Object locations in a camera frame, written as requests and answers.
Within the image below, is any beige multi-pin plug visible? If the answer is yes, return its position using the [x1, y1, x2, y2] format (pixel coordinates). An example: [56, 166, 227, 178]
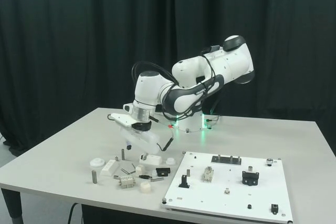
[114, 176, 137, 189]

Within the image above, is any white peg holder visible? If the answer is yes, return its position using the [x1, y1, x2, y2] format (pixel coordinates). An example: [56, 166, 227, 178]
[100, 159, 121, 176]
[139, 154, 161, 165]

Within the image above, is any white large gear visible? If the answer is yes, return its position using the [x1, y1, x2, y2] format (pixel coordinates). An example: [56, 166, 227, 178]
[90, 157, 106, 168]

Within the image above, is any black rectangular plug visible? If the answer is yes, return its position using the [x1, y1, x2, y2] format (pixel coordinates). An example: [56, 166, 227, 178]
[155, 167, 171, 177]

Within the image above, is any white task board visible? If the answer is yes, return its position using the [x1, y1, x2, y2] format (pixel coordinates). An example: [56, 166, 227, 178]
[160, 151, 294, 224]

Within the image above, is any black table leg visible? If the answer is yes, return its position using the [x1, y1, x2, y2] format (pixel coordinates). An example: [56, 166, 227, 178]
[0, 188, 23, 224]

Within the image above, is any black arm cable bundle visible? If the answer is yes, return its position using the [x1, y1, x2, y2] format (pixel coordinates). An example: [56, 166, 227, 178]
[132, 48, 224, 120]

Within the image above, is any black curtain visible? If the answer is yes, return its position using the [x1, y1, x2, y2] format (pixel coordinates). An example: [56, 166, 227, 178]
[0, 0, 336, 154]

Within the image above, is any black floor cable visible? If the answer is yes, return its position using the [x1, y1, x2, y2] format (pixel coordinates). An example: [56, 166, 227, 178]
[68, 202, 82, 224]

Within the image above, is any thin black rod on wire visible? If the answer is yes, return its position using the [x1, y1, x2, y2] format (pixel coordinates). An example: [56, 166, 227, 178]
[149, 115, 175, 153]

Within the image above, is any grey metal plate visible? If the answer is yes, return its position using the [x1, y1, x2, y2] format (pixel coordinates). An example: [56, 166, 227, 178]
[120, 163, 136, 174]

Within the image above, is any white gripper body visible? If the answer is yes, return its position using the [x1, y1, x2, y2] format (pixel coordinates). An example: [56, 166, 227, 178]
[119, 126, 161, 155]

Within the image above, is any black base cable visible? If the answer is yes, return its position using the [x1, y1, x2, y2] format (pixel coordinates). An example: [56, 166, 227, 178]
[206, 115, 223, 130]

